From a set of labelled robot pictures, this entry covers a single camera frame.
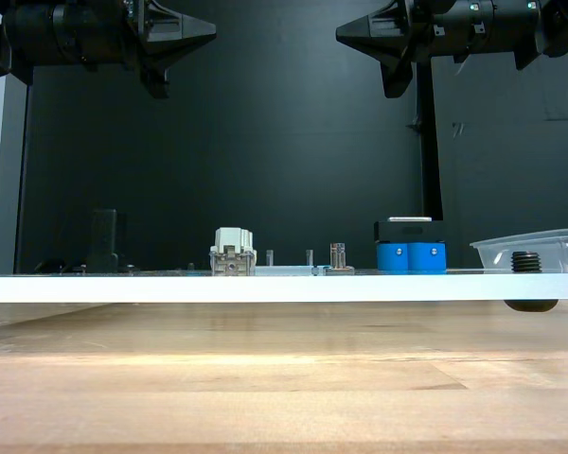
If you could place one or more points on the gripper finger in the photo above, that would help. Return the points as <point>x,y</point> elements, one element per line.
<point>170,26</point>
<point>383,26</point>
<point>388,51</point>
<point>170,54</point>

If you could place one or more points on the blue D-sub connector block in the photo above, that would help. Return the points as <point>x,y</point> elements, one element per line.
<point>409,250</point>

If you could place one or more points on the beige connector housing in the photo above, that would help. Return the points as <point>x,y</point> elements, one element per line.
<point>232,250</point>

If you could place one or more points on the white taskboard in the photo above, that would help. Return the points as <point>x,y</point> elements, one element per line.
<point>265,288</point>

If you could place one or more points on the small black clamp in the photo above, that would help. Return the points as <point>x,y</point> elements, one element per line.
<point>104,241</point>

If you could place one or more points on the aluminium bar block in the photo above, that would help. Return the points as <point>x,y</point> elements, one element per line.
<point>289,270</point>

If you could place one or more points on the black hex screw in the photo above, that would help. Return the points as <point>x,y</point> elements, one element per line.
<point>525,261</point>

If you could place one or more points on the clear plastic tub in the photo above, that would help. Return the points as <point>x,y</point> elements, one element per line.
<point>558,250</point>

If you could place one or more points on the black round board foot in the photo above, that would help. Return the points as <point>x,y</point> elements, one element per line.
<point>530,305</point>

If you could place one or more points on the black aluminium frame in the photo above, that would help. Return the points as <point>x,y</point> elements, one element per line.
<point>431,142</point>

